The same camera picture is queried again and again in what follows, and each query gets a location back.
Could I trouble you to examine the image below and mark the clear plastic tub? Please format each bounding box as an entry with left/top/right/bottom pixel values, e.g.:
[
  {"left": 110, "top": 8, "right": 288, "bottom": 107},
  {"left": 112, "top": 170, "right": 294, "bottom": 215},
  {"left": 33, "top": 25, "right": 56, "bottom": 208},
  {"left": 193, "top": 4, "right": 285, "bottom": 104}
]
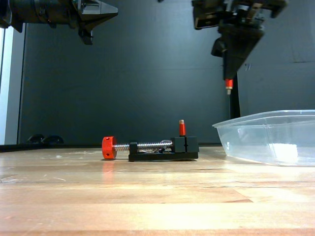
[{"left": 212, "top": 109, "right": 315, "bottom": 168}]

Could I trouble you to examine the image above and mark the black clamp with red knob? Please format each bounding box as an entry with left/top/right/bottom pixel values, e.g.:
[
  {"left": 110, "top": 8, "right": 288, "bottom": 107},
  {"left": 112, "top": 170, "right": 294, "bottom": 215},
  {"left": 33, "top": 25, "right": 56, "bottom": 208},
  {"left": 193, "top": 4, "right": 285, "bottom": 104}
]
[{"left": 101, "top": 135, "right": 199, "bottom": 162}]

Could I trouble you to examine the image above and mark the red rca connector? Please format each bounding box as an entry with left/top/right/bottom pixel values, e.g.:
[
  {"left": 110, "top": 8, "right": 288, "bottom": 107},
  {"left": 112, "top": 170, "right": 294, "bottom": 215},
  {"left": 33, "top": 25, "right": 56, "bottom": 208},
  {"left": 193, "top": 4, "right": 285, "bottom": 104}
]
[{"left": 225, "top": 78, "right": 234, "bottom": 97}]

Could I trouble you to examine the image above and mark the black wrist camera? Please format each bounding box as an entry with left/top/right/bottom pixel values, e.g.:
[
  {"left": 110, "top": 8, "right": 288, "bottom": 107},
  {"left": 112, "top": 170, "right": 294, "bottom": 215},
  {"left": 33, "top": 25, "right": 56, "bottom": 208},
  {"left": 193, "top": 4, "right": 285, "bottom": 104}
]
[{"left": 191, "top": 0, "right": 222, "bottom": 30}]

